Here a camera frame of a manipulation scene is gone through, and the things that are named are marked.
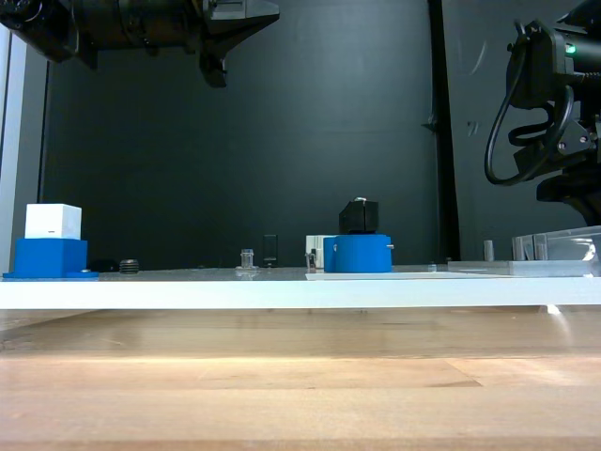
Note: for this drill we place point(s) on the grey metal partition frame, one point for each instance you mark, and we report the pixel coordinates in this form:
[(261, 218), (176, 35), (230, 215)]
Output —
[(26, 141)]

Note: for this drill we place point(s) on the white connector housing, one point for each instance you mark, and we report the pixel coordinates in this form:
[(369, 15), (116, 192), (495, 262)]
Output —
[(313, 246)]

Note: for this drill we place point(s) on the small black upright bracket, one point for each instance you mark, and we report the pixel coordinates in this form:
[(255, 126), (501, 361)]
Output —
[(270, 246)]

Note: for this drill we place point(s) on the white cube connector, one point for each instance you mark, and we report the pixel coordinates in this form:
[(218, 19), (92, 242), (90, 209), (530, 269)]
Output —
[(51, 221)]

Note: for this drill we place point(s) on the black vertical post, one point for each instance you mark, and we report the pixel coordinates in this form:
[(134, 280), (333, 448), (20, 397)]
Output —
[(443, 164)]

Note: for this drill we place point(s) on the black D-sub connector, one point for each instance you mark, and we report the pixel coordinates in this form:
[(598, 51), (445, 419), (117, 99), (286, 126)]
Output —
[(358, 218)]

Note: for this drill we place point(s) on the grey metal peg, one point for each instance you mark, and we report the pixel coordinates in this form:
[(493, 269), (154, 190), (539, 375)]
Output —
[(518, 249), (488, 249), (541, 249)]

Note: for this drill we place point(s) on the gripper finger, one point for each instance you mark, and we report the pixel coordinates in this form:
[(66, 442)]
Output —
[(253, 10), (235, 35), (592, 213)]

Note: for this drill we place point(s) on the blue square mount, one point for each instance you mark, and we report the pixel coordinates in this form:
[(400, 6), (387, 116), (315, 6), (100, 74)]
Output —
[(47, 258)]

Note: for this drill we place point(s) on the white task board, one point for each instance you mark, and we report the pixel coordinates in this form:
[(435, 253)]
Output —
[(188, 293)]

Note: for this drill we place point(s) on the blue round mount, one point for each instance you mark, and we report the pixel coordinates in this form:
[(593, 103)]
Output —
[(361, 256)]

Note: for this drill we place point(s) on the clear plastic tub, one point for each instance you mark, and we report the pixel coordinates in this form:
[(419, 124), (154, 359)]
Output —
[(563, 246)]

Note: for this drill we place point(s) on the small silver fitting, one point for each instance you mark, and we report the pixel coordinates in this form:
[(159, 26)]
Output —
[(246, 260)]

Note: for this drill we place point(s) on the grey metal block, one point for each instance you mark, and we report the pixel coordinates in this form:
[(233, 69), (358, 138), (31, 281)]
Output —
[(516, 269)]

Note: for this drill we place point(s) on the black set screw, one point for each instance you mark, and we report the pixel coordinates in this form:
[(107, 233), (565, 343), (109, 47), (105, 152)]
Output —
[(130, 267)]

